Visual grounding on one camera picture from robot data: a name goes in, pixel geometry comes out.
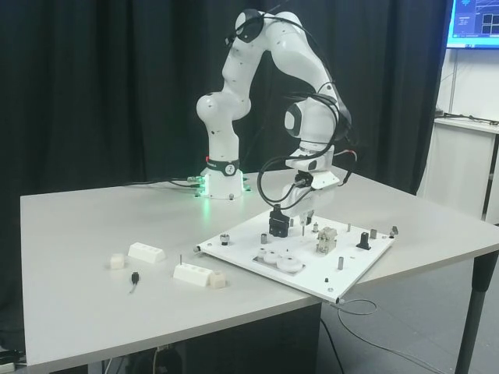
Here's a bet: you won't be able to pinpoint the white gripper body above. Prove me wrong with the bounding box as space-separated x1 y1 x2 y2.
280 182 315 226

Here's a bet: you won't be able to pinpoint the white peg holder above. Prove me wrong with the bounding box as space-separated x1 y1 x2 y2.
128 242 167 264
172 263 214 289

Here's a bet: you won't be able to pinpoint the black D-SUB plug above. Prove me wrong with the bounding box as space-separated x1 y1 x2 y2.
267 204 294 238

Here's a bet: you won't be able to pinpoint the beige Ethernet plug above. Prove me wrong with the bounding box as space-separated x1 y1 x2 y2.
316 226 339 256

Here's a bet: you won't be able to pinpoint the white large gear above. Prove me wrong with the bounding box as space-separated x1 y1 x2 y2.
275 256 303 275

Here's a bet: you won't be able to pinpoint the white task board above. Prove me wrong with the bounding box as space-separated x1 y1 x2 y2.
193 202 399 305

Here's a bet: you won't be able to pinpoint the white cabinet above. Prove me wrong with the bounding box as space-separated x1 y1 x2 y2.
422 114 499 227

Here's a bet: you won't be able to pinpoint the dark grey table leg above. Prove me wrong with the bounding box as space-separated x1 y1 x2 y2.
453 255 491 374

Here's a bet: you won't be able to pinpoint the blue screen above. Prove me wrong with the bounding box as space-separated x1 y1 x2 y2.
445 0 499 51

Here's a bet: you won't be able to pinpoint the black curtain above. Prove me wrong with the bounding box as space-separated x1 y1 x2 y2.
0 0 455 350

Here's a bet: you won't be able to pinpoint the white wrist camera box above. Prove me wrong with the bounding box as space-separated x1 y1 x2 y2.
284 153 336 173

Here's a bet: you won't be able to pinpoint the black camera cable loop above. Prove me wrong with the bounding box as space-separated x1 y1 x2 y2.
257 155 298 213

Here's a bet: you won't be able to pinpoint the grey cable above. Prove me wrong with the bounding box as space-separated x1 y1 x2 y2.
331 297 483 367

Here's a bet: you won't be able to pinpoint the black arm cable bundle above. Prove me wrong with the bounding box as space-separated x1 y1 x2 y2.
224 10 370 164

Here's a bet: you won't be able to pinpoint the black base cables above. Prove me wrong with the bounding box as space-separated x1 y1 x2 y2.
129 176 208 192

